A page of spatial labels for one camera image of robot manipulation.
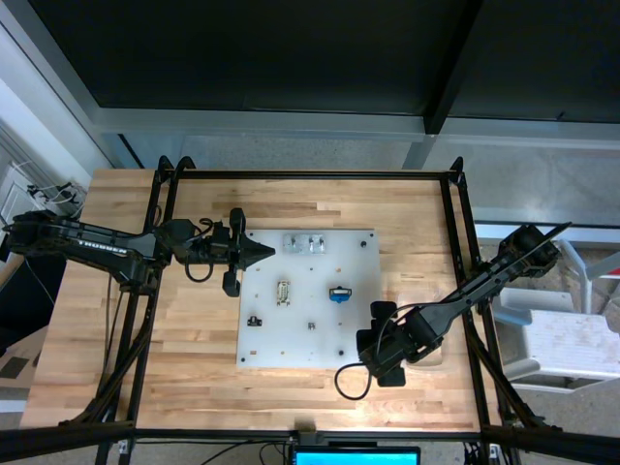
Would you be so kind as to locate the blue lit screen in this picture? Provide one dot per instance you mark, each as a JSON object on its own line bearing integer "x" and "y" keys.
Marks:
{"x": 353, "y": 457}

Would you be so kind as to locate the white metal chair frame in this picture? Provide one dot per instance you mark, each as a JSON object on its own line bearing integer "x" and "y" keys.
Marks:
{"x": 587, "y": 295}

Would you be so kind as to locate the silver metal clamp block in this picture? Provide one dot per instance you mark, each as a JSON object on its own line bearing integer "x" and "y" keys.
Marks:
{"x": 296, "y": 244}

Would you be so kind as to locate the white plastic board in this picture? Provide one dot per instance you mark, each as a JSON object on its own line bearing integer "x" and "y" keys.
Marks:
{"x": 300, "y": 349}

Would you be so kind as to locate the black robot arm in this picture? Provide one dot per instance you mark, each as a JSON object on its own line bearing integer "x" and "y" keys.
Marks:
{"x": 97, "y": 244}
{"x": 465, "y": 295}

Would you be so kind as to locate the small black socket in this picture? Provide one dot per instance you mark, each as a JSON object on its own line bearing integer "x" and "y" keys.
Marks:
{"x": 254, "y": 321}

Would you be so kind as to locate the small black camera box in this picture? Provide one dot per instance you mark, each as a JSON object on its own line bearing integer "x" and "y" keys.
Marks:
{"x": 310, "y": 438}

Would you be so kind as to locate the black frame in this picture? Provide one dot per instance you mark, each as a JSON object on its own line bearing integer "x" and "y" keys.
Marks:
{"x": 310, "y": 174}

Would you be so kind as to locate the white plastic step stool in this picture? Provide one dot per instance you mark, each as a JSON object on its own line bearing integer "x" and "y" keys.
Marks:
{"x": 571, "y": 339}

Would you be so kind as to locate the brown cardboard box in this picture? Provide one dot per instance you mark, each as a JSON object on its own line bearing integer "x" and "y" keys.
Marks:
{"x": 24, "y": 346}

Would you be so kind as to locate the red flat object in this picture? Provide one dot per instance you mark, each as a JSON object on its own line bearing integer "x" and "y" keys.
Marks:
{"x": 611, "y": 277}

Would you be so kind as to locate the clear plastic tub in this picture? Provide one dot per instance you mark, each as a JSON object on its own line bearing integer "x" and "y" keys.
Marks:
{"x": 431, "y": 362}

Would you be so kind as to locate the beige rectangular connector housing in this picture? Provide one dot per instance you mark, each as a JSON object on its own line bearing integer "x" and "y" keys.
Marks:
{"x": 284, "y": 293}

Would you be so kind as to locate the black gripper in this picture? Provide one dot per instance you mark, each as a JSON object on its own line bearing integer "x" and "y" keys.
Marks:
{"x": 235, "y": 252}
{"x": 392, "y": 351}

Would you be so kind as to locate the blue connector plug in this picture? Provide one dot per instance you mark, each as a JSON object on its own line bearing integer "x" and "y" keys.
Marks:
{"x": 340, "y": 298}

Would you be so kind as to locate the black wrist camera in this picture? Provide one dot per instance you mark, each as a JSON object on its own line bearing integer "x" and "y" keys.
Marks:
{"x": 221, "y": 230}

